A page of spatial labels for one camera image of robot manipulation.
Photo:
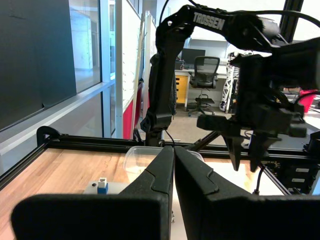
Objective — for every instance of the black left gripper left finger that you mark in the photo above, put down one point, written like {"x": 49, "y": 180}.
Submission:
{"x": 87, "y": 217}

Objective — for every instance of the black mesh office chair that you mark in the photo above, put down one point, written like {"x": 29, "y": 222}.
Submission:
{"x": 203, "y": 72}

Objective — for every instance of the black control box with labels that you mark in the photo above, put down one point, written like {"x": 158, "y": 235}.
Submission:
{"x": 310, "y": 176}

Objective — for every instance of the clear plastic tub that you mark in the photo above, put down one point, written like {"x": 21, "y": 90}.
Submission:
{"x": 135, "y": 160}

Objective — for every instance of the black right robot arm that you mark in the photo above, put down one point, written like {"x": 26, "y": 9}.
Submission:
{"x": 162, "y": 87}

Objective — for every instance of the white desk with shelf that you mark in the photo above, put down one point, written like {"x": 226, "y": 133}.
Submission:
{"x": 212, "y": 46}

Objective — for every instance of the black monitor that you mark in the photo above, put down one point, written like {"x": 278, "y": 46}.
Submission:
{"x": 192, "y": 56}

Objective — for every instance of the white lattice structure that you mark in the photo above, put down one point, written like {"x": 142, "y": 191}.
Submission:
{"x": 225, "y": 92}

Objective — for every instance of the red basket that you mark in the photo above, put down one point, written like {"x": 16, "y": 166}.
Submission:
{"x": 311, "y": 100}

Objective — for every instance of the yellow drawer cabinet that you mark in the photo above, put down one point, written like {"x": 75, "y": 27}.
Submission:
{"x": 182, "y": 90}

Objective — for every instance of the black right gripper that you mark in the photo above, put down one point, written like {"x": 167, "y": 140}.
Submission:
{"x": 255, "y": 112}

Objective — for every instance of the small blue white connector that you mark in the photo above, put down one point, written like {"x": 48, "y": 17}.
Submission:
{"x": 102, "y": 189}

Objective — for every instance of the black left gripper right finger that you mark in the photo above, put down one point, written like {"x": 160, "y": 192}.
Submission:
{"x": 250, "y": 220}

